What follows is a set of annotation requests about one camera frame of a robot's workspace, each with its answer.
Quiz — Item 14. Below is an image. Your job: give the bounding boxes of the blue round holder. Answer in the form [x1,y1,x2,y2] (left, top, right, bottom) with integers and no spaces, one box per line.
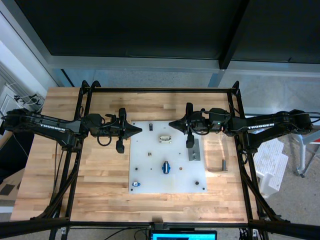
[161,161,172,175]

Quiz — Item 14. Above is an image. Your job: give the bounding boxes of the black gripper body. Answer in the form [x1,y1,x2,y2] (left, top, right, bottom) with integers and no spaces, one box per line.
[99,108,127,154]
[184,102,211,150]

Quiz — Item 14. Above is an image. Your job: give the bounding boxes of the laptop screen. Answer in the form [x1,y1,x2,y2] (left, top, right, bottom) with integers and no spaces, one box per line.
[149,230,218,240]

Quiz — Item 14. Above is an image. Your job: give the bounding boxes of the black vertical post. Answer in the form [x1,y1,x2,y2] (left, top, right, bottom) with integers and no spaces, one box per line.
[218,0,251,70]

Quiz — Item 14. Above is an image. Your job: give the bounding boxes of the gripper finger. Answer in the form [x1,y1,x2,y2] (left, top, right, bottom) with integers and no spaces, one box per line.
[125,120,143,131]
[125,129,143,139]
[168,115,187,126]
[169,124,187,135]

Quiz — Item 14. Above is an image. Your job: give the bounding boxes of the clear plastic tub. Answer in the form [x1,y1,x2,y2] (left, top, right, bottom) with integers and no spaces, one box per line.
[202,131,230,174]

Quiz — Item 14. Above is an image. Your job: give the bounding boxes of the grey metal bar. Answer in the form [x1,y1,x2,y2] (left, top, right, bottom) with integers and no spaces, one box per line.
[187,138,202,162]

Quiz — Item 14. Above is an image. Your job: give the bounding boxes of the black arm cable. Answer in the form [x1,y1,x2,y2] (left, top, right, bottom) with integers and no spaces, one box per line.
[96,113,117,147]

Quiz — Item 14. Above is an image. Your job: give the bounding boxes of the white board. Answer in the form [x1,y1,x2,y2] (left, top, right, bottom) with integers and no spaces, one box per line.
[128,120,209,195]

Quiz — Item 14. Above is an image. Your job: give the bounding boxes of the black camera on frame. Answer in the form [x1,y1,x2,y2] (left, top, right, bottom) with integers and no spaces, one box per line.
[152,216,165,230]

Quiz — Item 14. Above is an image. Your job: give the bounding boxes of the black aluminium frame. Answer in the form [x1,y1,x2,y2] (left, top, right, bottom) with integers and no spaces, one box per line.
[0,79,320,240]

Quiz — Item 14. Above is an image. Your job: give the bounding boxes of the grey metal stand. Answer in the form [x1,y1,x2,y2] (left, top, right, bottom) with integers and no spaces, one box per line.
[287,134,320,179]

